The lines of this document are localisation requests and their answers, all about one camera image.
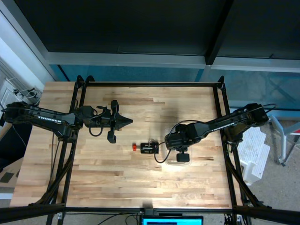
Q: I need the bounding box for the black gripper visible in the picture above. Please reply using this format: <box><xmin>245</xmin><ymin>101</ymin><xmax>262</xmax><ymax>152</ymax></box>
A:
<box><xmin>90</xmin><ymin>100</ymin><xmax>134</xmax><ymax>144</ymax></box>
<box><xmin>165</xmin><ymin>132</ymin><xmax>195</xmax><ymax>153</ymax></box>

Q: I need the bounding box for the black vise with red knob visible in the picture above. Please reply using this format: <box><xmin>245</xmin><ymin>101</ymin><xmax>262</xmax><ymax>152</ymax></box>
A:
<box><xmin>132</xmin><ymin>141</ymin><xmax>160</xmax><ymax>155</ymax></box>

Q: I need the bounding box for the white ribbed plastic block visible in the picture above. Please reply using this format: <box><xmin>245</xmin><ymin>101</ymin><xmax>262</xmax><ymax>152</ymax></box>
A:
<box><xmin>236</xmin><ymin>127</ymin><xmax>270</xmax><ymax>187</ymax></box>

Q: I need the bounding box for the screen with blue edge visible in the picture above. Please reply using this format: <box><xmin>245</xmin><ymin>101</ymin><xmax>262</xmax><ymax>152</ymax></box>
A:
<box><xmin>140</xmin><ymin>215</ymin><xmax>204</xmax><ymax>225</ymax></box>

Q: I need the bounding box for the brown cardboard box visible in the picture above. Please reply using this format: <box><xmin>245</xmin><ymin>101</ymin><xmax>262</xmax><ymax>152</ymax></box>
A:
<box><xmin>0</xmin><ymin>157</ymin><xmax>24</xmax><ymax>194</ymax></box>

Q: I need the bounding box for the black metal frame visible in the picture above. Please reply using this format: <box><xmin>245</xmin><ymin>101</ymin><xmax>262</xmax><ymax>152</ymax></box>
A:
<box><xmin>0</xmin><ymin>75</ymin><xmax>300</xmax><ymax>225</ymax></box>

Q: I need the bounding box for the small black camera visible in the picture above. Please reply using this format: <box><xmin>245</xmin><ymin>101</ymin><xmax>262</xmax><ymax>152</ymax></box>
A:
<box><xmin>140</xmin><ymin>206</ymin><xmax>157</xmax><ymax>216</ymax></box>

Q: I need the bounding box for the black white cable bundle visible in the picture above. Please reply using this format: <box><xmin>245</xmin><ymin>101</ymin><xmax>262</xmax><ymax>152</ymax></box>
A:
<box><xmin>13</xmin><ymin>87</ymin><xmax>41</xmax><ymax>100</ymax></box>

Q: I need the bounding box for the grey metal chair frame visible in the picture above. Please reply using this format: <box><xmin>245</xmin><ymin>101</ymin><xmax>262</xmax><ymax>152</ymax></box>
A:
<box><xmin>269</xmin><ymin>114</ymin><xmax>300</xmax><ymax>167</ymax></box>

